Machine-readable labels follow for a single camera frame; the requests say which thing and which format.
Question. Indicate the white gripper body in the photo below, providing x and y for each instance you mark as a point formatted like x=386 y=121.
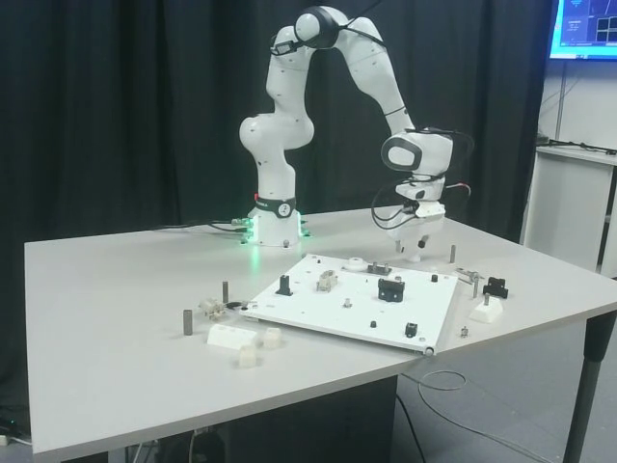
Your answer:
x=417 y=236

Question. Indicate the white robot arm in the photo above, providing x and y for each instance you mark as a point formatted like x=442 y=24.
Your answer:
x=275 y=140

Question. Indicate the white large gear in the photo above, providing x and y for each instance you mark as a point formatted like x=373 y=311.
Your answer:
x=355 y=264

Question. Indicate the white flat mounting plate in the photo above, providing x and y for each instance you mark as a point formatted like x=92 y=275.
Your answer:
x=430 y=210

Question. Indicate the black D-SUB plug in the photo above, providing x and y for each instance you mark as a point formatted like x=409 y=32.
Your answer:
x=496 y=285

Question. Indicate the white task board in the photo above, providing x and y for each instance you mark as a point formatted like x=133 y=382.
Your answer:
x=337 y=318

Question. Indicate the white holder with holes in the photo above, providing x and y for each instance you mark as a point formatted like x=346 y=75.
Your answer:
x=487 y=312

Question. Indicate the white cabinet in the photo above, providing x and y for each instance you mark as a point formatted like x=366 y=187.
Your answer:
x=569 y=207

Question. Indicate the small white holder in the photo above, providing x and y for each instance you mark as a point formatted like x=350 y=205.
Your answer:
x=271 y=336
x=247 y=357

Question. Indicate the black USB plug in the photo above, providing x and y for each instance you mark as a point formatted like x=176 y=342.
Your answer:
x=234 y=305

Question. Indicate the thin metal round peg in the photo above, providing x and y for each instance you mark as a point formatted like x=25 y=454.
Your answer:
x=224 y=291

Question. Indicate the long white peg holder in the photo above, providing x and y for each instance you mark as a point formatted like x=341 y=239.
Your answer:
x=226 y=335

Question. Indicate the dark table leg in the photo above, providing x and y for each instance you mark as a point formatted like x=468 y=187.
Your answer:
x=585 y=386

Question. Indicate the thick metal round peg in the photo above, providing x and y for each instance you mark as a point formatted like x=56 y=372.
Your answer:
x=187 y=322

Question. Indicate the blue screen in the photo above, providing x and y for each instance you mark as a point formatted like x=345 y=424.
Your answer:
x=585 y=29

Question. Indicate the black curtains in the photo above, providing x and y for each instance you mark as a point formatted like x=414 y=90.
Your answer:
x=120 y=120

